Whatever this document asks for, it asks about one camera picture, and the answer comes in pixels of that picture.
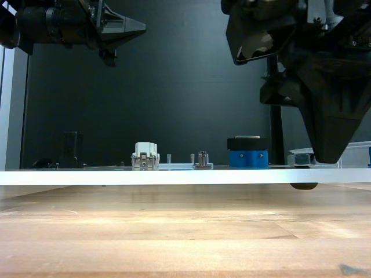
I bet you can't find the grey window frame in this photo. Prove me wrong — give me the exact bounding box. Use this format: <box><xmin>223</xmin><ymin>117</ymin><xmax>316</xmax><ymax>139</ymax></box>
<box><xmin>0</xmin><ymin>43</ymin><xmax>30</xmax><ymax>171</ymax></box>

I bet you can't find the clear acrylic block with pegs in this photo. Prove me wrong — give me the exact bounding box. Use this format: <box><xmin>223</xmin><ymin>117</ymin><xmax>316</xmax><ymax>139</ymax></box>
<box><xmin>158</xmin><ymin>153</ymin><xmax>195</xmax><ymax>170</ymax></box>

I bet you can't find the blue connector with black top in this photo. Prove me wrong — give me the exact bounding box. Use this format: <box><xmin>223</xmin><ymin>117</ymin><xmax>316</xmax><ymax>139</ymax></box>
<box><xmin>227</xmin><ymin>135</ymin><xmax>270</xmax><ymax>169</ymax></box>

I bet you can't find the black room column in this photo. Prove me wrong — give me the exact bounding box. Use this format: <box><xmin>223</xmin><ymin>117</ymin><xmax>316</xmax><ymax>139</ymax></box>
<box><xmin>265</xmin><ymin>54</ymin><xmax>286</xmax><ymax>166</ymax></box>

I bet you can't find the black clamp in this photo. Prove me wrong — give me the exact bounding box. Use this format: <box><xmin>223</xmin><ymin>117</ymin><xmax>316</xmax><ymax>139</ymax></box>
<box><xmin>59</xmin><ymin>130</ymin><xmax>87</xmax><ymax>169</ymax></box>

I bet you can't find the beige connector housing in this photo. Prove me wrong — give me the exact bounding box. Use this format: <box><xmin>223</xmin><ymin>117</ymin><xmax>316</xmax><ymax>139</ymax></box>
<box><xmin>130</xmin><ymin>141</ymin><xmax>161</xmax><ymax>171</ymax></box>

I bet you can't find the small silver connector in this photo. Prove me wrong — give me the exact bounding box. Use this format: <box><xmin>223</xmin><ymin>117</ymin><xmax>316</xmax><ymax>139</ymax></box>
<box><xmin>193</xmin><ymin>150</ymin><xmax>214</xmax><ymax>170</ymax></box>

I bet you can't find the clear plastic tub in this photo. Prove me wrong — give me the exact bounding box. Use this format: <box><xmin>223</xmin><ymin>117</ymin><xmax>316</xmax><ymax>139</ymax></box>
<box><xmin>287</xmin><ymin>141</ymin><xmax>371</xmax><ymax>169</ymax></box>

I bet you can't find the white plastic board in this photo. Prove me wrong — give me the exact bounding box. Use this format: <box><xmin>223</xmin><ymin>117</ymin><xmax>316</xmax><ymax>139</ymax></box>
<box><xmin>0</xmin><ymin>164</ymin><xmax>371</xmax><ymax>186</ymax></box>

